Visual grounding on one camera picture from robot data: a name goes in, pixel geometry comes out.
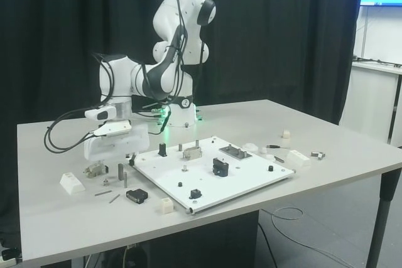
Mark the flat white mounting plate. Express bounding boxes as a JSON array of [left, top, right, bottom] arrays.
[[94, 121, 132, 139]]

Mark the black cable at robot foot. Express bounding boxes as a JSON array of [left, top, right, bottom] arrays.
[[138, 101, 173, 136]]

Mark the black table leg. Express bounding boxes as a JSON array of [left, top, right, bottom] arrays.
[[367, 167, 395, 268]]

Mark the white peg holder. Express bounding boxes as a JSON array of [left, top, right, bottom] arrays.
[[288, 149, 312, 168], [59, 172, 86, 194]]

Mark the silver wrist ring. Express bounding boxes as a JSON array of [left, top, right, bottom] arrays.
[[113, 100, 131, 121]]

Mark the black D-SUB plug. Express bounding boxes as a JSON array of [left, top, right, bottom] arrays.
[[125, 188, 151, 203]]

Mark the black box under table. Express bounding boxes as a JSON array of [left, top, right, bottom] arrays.
[[138, 210, 261, 268]]

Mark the small white camera box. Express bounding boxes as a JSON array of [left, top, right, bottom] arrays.
[[84, 106, 116, 121]]

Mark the black curtain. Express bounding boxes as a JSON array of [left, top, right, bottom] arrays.
[[0, 0, 368, 250]]

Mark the grey metal connector bracket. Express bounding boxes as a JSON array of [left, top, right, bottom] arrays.
[[82, 163, 106, 180]]

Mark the white task board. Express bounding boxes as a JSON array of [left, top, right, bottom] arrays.
[[129, 136, 297, 215]]

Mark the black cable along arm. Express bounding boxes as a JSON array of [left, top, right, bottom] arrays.
[[163, 0, 189, 99]]

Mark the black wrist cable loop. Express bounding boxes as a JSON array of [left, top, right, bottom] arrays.
[[43, 51, 114, 153]]

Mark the white cabinet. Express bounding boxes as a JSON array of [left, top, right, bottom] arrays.
[[350, 59, 402, 149]]

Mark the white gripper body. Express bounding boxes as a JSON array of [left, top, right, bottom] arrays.
[[84, 124, 149, 161]]

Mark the grey floor cable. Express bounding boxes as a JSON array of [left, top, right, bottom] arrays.
[[257, 206, 318, 268]]

